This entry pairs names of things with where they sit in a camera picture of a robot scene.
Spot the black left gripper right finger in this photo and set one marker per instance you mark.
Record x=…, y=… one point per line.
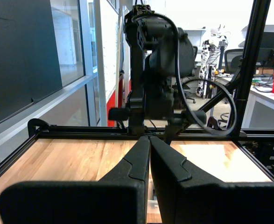
x=220, y=203

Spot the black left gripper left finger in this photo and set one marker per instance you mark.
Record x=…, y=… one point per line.
x=80, y=203

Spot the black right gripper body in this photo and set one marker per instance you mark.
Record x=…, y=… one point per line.
x=160, y=107

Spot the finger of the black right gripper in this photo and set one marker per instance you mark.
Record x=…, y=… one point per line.
x=170, y=130
x=136, y=128

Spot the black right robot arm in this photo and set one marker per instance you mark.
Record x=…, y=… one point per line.
x=162, y=46

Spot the white lattice robot figure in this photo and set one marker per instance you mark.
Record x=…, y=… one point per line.
x=203, y=63

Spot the white panel with red base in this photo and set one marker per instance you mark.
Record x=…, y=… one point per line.
x=111, y=58

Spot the black mesh office chair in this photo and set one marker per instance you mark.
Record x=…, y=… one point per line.
x=232, y=60

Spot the white office desk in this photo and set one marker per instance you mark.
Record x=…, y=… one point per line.
x=265, y=98

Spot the black table frame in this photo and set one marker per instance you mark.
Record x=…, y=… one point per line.
x=80, y=131

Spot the grey aluminium partition frame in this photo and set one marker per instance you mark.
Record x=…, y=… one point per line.
x=90, y=46

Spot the black curved frame bracket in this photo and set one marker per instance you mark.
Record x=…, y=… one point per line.
x=34, y=122

